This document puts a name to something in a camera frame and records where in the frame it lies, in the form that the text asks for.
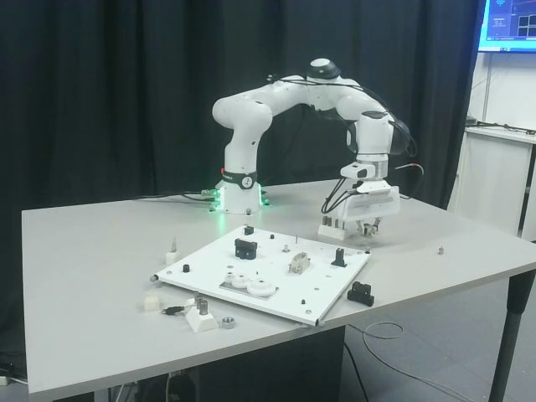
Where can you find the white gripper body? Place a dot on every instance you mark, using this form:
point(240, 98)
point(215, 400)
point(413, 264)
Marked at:
point(368, 207)

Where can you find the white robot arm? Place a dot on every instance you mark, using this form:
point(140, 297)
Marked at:
point(243, 113)

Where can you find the white flat mounting plate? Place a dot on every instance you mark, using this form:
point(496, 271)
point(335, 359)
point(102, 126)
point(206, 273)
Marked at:
point(370, 186)

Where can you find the white peg holder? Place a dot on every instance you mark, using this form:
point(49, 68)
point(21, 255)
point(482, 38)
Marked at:
point(201, 323)
point(333, 232)

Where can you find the metal square peg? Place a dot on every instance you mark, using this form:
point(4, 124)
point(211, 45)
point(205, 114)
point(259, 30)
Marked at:
point(327, 222)

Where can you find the black D-SUB plug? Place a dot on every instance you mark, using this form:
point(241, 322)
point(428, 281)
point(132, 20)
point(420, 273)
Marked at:
point(361, 294)

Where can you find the white task board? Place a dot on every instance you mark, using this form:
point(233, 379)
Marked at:
point(276, 268)

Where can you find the white large gear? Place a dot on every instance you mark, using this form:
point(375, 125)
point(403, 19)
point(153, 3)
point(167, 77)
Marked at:
point(261, 289)

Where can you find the white medium gear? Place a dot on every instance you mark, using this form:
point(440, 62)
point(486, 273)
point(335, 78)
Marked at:
point(241, 282)

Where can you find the white small gear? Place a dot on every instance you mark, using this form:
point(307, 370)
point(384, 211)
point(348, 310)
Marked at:
point(229, 278)

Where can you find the metal hex nut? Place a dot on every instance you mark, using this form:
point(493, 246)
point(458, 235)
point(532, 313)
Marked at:
point(228, 323)

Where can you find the black table leg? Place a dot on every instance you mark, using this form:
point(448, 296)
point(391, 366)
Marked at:
point(513, 326)

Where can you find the black cabinet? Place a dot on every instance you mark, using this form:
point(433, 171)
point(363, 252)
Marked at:
point(272, 368)

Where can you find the large metal round peg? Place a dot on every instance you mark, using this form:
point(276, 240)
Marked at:
point(205, 309)

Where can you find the medium metal round peg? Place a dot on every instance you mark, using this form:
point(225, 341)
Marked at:
point(200, 305)

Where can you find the thin pointed metal peg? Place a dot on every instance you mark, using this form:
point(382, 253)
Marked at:
point(173, 245)

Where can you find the small white holder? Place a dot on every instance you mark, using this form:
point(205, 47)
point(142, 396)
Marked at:
point(151, 303)
point(172, 256)

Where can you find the blue screen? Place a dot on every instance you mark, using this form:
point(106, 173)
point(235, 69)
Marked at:
point(508, 25)

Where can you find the black curtain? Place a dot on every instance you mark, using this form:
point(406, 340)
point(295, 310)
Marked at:
point(104, 84)

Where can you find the white power strip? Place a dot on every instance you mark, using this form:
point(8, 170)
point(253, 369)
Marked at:
point(4, 380)

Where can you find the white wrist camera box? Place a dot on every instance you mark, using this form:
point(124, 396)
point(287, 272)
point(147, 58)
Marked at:
point(357, 171)

